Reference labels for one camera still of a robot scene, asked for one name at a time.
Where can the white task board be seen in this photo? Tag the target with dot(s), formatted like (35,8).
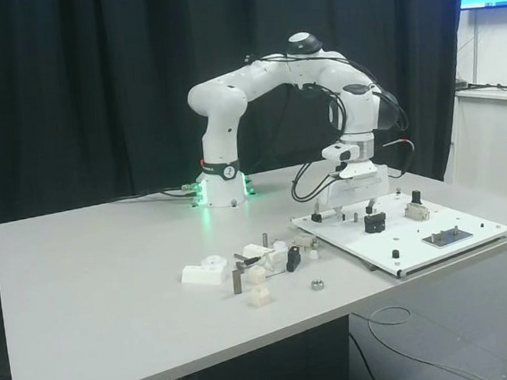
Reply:
(420,237)

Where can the metal nut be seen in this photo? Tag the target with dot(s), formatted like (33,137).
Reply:
(317,284)

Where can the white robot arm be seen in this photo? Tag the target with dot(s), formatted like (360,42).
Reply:
(218,148)

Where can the white small gear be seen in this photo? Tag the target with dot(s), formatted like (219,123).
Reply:
(314,254)

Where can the small white holder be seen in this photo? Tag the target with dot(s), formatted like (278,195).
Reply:
(258,298)
(256,276)

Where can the large white holder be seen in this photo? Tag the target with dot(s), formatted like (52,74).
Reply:
(199,275)

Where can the black curtain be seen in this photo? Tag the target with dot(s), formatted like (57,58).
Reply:
(68,82)

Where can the beige metal plug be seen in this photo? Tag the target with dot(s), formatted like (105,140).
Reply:
(305,241)

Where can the black bolt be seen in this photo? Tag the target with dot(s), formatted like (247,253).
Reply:
(395,254)

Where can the white block holder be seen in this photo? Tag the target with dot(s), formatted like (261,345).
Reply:
(254,249)

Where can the metal round peg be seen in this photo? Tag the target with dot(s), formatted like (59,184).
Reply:
(264,239)

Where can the small metal square peg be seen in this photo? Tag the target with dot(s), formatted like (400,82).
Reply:
(354,218)

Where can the dark metal square peg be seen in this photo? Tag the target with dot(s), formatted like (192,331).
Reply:
(237,282)

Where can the white large gear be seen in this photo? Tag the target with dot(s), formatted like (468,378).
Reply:
(213,262)

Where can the white cabinet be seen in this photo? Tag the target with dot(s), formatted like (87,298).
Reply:
(487,145)

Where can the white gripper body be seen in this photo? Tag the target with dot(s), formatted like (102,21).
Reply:
(357,189)

